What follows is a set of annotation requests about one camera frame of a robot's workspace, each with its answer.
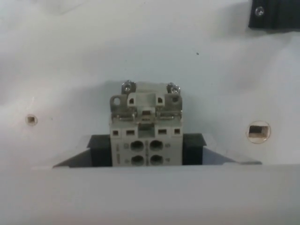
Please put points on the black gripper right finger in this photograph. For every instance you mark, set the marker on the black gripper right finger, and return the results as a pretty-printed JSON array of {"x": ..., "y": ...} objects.
[{"x": 192, "y": 150}]

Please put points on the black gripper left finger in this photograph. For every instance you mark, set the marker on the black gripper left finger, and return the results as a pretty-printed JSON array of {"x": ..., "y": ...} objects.
[{"x": 100, "y": 152}]

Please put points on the grey waterproof plug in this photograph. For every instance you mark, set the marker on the grey waterproof plug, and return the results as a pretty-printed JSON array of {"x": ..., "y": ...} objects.
[{"x": 145, "y": 140}]

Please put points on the white task board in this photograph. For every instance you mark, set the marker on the white task board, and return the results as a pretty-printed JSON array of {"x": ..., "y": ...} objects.
[{"x": 150, "y": 51}]

